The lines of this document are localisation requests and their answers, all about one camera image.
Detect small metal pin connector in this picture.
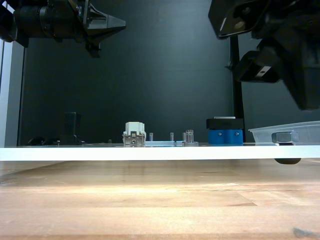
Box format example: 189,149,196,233
181,129,200,147

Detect black room pillar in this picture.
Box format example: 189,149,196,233
226,34,245,118

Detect white board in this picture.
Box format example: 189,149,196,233
0,142,320,162

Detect clear plastic tub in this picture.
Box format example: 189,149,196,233
248,120,320,145

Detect black upright clamp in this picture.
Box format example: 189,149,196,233
59,111,83,146

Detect black threaded bolt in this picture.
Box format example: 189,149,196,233
273,158,303,165

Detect grey rectangular connector housing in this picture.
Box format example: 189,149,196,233
122,121,147,148

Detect aluminium bar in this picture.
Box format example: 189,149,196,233
144,140,185,148

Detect silver hex nut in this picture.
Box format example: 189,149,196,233
271,131,300,145

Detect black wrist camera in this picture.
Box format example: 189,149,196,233
208,0,272,40

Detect blue and black connector mount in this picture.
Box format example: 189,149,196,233
206,116,245,145

